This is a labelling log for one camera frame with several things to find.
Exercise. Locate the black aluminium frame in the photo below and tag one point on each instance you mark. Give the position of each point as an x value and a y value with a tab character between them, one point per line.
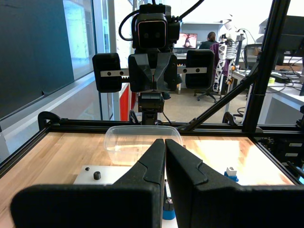
83	126

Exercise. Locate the purple jacket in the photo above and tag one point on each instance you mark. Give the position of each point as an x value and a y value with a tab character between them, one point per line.
217	59

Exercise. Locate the person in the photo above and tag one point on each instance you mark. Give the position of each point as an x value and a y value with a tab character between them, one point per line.
209	42

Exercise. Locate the black office chair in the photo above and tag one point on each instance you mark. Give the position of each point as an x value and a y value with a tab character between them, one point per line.
207	95

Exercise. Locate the white window frame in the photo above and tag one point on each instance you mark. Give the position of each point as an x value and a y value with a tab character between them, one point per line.
102	59

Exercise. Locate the black monitor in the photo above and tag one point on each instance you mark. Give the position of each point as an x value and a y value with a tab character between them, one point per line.
292	35

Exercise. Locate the blue white connector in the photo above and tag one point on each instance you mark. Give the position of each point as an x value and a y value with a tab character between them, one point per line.
231	177

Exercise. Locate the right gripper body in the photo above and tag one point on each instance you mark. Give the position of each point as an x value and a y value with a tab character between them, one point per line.
107	64

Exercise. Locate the white lattice stand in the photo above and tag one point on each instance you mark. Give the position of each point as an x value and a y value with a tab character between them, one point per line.
222	52

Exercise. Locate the yellow-green tape roll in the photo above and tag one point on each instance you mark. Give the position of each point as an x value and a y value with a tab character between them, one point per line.
272	80

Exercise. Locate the white desk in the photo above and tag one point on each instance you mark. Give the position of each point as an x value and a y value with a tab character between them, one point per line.
285	99

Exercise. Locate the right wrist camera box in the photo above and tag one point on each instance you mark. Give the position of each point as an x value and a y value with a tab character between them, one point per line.
152	33

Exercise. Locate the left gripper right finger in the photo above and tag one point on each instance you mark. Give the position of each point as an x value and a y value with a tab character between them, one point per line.
237	206

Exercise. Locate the striped cloth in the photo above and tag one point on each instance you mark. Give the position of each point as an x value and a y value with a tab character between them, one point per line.
230	51

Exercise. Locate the white board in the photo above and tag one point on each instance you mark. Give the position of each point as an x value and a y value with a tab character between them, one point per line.
109	174

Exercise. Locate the black knurled set screw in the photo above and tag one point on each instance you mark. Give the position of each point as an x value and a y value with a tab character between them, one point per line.
97	175

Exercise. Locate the red panel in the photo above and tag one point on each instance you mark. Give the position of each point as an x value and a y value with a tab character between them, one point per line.
124	104

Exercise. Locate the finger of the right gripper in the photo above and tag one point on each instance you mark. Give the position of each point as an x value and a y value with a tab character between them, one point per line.
168	71
140	71

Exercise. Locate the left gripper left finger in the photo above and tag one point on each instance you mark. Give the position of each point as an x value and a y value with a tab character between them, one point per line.
95	206

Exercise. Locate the monitor with pink picture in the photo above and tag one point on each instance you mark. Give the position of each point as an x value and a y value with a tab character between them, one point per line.
188	40

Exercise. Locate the clear plastic tub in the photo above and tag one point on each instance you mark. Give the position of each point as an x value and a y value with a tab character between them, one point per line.
123	142

